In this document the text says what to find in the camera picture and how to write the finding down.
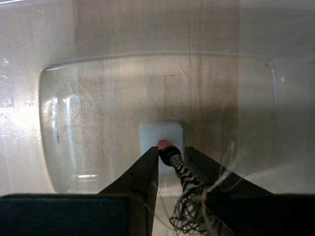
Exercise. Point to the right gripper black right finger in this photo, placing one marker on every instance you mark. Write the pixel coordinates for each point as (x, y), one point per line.
(209, 177)

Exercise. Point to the white foam block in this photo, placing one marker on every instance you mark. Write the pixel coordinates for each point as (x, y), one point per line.
(152, 132)

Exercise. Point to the clear plastic tub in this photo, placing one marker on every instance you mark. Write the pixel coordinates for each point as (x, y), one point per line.
(73, 98)

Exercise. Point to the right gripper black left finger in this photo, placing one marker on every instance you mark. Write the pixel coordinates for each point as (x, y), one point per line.
(142, 186)

